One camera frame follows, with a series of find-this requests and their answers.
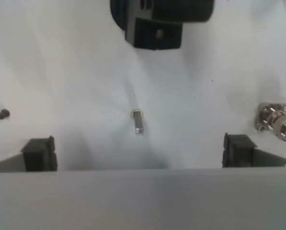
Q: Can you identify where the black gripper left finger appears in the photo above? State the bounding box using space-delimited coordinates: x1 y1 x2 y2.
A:
0 135 58 173

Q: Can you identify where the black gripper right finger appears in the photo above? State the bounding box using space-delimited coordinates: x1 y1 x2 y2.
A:
221 132 286 169

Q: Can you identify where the thin metal peg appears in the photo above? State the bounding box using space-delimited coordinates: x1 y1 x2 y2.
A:
130 108 145 136

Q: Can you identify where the white task board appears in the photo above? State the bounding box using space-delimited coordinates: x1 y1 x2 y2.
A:
0 0 286 172

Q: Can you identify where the black D-SUB plug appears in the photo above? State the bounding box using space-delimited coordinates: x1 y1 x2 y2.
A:
110 0 215 51

